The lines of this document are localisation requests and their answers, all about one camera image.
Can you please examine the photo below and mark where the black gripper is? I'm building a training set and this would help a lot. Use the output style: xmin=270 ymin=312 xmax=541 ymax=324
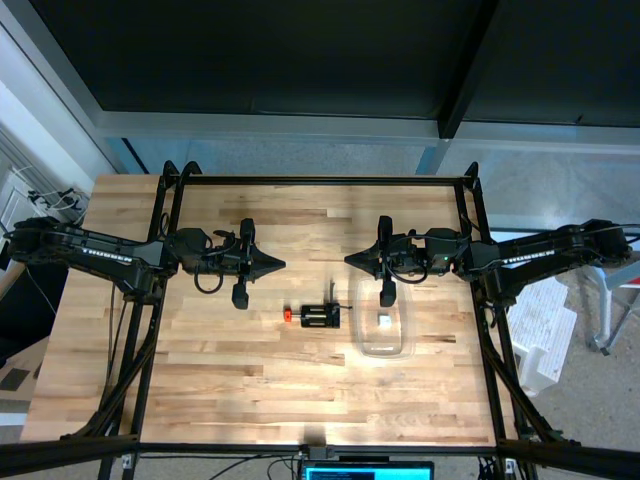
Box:
xmin=201 ymin=217 xmax=288 ymax=311
xmin=343 ymin=216 xmax=430 ymax=309

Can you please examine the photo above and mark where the black vise with orange knob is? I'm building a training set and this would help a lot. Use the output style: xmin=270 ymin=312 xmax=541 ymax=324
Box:
xmin=282 ymin=302 xmax=343 ymax=331

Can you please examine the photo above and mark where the clear plastic tub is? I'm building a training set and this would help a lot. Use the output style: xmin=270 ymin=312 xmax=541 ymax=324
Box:
xmin=352 ymin=277 xmax=417 ymax=361

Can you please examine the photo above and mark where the power strip with plugs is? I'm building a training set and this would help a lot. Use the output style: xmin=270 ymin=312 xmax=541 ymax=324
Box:
xmin=25 ymin=186 xmax=87 ymax=214

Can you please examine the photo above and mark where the blue laptop screen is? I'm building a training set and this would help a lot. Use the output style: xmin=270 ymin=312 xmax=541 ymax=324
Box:
xmin=299 ymin=460 xmax=435 ymax=480

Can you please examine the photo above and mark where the grey metal stand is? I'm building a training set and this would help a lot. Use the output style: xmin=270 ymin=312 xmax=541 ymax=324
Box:
xmin=564 ymin=247 xmax=640 ymax=357

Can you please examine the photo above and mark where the black case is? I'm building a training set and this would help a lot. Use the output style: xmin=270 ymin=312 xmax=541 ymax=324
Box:
xmin=0 ymin=259 xmax=69 ymax=369

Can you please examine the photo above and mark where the cardboard box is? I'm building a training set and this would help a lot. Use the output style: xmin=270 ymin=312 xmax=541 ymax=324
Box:
xmin=0 ymin=334 xmax=51 ymax=401

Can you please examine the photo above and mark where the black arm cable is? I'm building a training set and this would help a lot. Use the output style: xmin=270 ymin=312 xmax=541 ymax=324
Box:
xmin=193 ymin=227 xmax=237 ymax=295
xmin=386 ymin=228 xmax=464 ymax=285

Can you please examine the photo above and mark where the black metal frame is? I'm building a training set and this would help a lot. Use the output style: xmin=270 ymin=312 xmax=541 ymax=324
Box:
xmin=0 ymin=159 xmax=640 ymax=480

